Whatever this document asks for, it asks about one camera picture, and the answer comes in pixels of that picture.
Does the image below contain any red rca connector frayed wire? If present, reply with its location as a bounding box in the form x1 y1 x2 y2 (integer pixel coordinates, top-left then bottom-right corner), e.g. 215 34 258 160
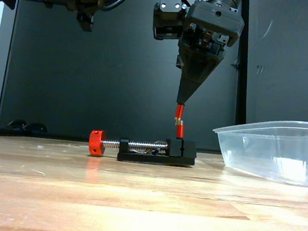
173 103 186 126

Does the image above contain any red rca socket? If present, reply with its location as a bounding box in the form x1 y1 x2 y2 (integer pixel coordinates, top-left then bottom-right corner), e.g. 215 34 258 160
175 122 187 140

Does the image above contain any black clamp hub red knob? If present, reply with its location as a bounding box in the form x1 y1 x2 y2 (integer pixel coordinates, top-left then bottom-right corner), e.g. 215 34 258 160
87 129 198 170

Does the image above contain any clear plastic tub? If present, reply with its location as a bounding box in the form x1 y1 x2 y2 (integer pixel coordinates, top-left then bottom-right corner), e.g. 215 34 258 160
207 111 308 189

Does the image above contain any white foam block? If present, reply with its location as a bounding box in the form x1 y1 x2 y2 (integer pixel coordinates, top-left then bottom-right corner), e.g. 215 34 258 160
273 157 307 182

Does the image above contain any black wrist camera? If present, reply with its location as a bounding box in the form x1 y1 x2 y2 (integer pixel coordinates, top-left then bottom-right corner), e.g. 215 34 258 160
150 0 188 44

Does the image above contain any black curved bracket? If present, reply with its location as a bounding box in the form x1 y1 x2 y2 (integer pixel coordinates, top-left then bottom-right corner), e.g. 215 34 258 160
7 118 27 131
22 121 49 134

